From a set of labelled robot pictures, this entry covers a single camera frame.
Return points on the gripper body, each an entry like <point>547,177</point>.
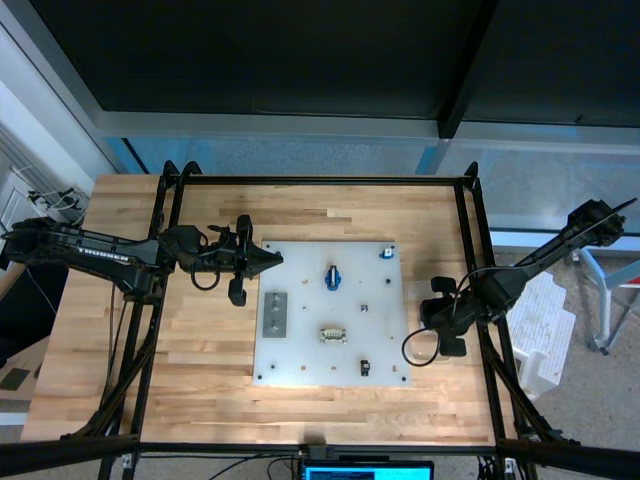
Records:
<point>457,315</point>
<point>242,260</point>

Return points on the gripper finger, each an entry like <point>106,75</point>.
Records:
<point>260,266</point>
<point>430,321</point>
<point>430,307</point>
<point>260,254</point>

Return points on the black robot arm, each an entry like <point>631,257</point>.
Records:
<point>540,257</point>
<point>100,252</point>

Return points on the blue white small connector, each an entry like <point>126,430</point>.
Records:
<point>386,252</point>

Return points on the black USB socket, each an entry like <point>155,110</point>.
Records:
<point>365,367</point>

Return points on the beige multi-pin connector housing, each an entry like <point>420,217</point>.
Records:
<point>334,335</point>

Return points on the clear plastic tub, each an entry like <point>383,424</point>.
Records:
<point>417,295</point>

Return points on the grey metal plate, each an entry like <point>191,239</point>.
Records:
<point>267,320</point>

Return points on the white foam packing block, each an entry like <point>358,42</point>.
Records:
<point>542,320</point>

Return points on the white task board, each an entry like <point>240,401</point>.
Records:
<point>305,345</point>

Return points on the grey metal tube stand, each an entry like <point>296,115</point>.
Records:
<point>605,310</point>

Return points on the laptop screen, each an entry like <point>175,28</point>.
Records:
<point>367,472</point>

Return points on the small black pad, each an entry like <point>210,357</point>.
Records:
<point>12,379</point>

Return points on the blue round connector mount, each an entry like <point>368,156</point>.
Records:
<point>332,281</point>

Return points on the black aluminium frame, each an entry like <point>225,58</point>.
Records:
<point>320,180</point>

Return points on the black table-level camera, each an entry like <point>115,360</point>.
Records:
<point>320,451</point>

